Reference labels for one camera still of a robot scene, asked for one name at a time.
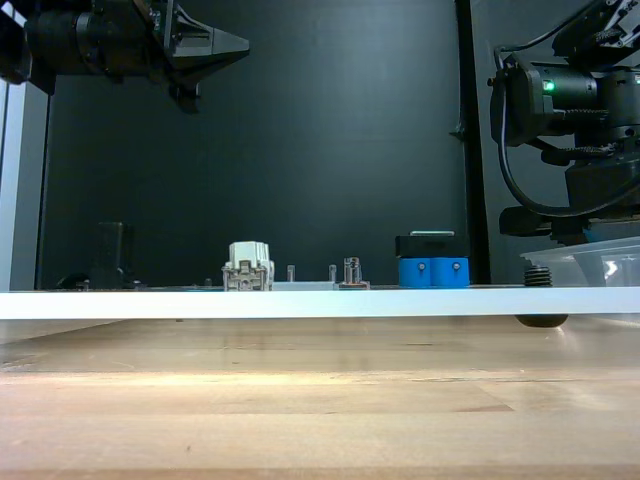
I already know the clear plastic tub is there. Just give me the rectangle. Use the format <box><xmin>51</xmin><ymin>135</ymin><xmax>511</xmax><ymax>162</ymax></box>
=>
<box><xmin>519</xmin><ymin>236</ymin><xmax>640</xmax><ymax>289</ymax></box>

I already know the black round foot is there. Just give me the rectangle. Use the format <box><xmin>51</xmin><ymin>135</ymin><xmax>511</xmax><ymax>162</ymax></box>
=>
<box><xmin>514</xmin><ymin>314</ymin><xmax>570</xmax><ymax>330</ymax></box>

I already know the black cap block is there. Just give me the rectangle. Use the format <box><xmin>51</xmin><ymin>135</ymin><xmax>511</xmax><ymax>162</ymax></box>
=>
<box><xmin>394</xmin><ymin>234</ymin><xmax>470</xmax><ymax>261</ymax></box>

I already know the blue block with screws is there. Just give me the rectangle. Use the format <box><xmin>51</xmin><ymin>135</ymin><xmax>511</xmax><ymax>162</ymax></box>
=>
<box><xmin>398</xmin><ymin>257</ymin><xmax>470</xmax><ymax>290</ymax></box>

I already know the white connector housing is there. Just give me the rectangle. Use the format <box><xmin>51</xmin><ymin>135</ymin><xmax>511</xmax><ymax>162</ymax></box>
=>
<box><xmin>221</xmin><ymin>241</ymin><xmax>276</xmax><ymax>292</ymax></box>

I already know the white bar with pins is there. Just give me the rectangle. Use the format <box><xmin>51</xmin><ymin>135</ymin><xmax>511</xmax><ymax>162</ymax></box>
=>
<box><xmin>272</xmin><ymin>263</ymin><xmax>337</xmax><ymax>292</ymax></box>

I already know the metal socket connector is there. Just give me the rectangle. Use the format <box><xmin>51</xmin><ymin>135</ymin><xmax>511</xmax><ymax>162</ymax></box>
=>
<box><xmin>338</xmin><ymin>256</ymin><xmax>371</xmax><ymax>291</ymax></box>

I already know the white board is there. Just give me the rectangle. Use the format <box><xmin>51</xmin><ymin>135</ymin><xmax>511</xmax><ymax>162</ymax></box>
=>
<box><xmin>0</xmin><ymin>284</ymin><xmax>640</xmax><ymax>321</ymax></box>

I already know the black braided cable sleeve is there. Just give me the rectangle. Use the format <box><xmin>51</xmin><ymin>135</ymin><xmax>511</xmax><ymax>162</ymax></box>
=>
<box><xmin>542</xmin><ymin>142</ymin><xmax>621</xmax><ymax>166</ymax></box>

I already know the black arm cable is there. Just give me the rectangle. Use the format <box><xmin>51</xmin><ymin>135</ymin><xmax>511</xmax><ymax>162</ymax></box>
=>
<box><xmin>492</xmin><ymin>27</ymin><xmax>576</xmax><ymax>217</ymax></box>

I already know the black aluminium frame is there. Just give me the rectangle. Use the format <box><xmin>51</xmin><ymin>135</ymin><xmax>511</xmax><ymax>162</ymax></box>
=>
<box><xmin>449</xmin><ymin>0</ymin><xmax>495</xmax><ymax>287</ymax></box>

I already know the black block post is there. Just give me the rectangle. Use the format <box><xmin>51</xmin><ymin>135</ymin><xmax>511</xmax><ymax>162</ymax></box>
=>
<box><xmin>89</xmin><ymin>221</ymin><xmax>136</xmax><ymax>290</ymax></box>

